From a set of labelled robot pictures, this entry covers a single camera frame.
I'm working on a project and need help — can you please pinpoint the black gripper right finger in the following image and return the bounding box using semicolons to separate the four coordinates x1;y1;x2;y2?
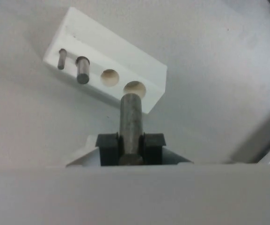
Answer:
141;132;194;165

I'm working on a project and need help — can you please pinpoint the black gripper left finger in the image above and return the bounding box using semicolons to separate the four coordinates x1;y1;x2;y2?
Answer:
66;133;121;167

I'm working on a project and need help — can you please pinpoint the small metal round peg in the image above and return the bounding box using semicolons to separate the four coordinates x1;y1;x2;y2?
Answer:
75;56;89;84

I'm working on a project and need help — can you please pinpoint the white round peg holder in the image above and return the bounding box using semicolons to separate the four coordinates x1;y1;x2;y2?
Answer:
43;7;168;115

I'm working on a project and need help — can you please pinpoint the thin metal round peg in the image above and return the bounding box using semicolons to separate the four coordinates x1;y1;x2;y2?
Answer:
57;48;66;70

